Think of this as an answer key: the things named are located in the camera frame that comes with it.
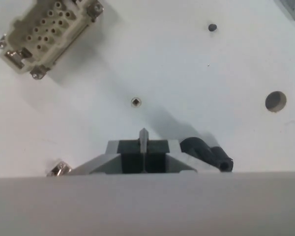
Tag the small metal square peg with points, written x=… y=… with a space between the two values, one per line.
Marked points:
x=143 y=140

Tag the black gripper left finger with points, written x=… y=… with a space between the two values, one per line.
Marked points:
x=113 y=159

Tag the white task board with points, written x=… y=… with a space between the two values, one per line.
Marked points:
x=177 y=61

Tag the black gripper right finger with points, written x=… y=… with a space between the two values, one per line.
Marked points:
x=167 y=159

